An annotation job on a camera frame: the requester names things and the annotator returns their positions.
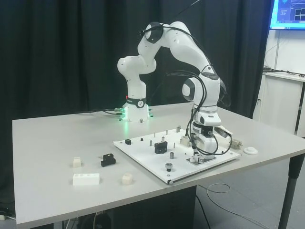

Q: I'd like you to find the black floor cable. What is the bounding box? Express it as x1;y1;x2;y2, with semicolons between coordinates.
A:
195;195;215;229

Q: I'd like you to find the white cabinet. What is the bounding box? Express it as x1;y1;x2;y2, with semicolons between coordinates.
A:
252;71;305;138

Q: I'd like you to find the black curtain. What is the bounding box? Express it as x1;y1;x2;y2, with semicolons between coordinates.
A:
0;0;274;215

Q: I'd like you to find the black box under table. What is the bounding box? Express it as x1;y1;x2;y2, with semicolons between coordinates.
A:
63;186;197;229

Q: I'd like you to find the white task board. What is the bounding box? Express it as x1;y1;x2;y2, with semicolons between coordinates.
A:
112;124;241;186

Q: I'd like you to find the black camera cable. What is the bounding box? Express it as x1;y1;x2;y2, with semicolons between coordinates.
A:
164;70;233;156

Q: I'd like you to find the white large gear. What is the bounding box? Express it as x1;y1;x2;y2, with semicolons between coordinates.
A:
243;146;259;156

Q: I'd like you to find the long white holder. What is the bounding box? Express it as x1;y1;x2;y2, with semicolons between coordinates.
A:
72;172;100;186

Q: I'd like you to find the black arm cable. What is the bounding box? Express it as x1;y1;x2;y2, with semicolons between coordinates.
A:
139;22;232;107

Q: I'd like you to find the dark table leg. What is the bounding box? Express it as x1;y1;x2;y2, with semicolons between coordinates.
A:
278;155;300;229

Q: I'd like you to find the black base cable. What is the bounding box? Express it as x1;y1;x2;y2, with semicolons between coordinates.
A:
78;108;124;116

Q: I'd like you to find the beige metal plug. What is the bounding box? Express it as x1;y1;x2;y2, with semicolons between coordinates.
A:
232;138;244;150

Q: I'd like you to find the grey floor cable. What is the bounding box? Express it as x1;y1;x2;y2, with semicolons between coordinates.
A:
206;182;305;229

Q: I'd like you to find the blue screen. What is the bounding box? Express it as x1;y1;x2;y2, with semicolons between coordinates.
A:
269;0;305;31

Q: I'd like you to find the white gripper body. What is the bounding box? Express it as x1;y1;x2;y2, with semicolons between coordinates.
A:
191;132;217;160

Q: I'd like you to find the thin black overhead cable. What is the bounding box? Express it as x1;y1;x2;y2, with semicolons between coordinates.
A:
166;0;201;24

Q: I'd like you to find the black D-SUB plug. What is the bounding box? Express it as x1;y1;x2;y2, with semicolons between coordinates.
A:
100;154;118;167

